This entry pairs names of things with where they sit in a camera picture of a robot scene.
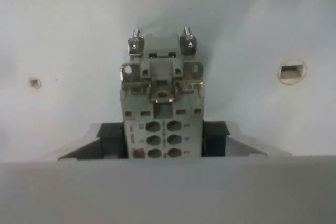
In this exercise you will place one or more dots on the white task board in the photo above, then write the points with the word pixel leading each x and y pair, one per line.
pixel 78 24

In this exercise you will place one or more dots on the grey waterproof plug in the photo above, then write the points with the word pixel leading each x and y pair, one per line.
pixel 162 119

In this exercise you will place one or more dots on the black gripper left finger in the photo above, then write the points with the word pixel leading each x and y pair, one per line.
pixel 109 140

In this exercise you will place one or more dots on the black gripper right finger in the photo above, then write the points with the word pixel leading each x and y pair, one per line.
pixel 215 140

